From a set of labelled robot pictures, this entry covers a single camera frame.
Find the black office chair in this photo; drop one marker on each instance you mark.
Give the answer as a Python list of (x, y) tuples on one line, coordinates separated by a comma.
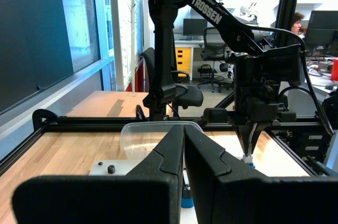
[(211, 52), (190, 97)]

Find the clear plastic container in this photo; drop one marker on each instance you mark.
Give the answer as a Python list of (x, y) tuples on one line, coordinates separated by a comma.
[(140, 136)]

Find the person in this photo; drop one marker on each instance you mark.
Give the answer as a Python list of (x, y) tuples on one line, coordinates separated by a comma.
[(297, 23)]

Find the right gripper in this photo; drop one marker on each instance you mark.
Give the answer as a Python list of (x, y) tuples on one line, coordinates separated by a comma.
[(216, 115)]

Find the yellow drawer cabinet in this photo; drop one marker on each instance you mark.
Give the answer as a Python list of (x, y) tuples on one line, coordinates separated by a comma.
[(183, 60)]

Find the white task board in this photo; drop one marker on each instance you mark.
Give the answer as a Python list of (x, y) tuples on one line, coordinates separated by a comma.
[(118, 168)]

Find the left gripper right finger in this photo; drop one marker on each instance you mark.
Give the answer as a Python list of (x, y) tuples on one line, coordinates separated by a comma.
[(251, 200)]

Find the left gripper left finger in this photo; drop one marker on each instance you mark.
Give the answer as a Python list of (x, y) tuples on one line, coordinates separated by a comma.
[(105, 200)]

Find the window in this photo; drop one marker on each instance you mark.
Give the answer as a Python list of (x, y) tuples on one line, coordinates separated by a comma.
[(76, 23)]

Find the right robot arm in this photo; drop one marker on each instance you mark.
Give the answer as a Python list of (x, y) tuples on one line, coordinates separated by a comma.
[(163, 49)]

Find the black threaded stud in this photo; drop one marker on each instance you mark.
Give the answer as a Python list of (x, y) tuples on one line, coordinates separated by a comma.
[(111, 169)]

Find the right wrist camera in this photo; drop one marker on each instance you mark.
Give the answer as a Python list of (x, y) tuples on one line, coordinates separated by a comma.
[(264, 107)]

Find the black monitor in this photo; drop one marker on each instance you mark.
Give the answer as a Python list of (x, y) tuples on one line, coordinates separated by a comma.
[(195, 27), (322, 31)]

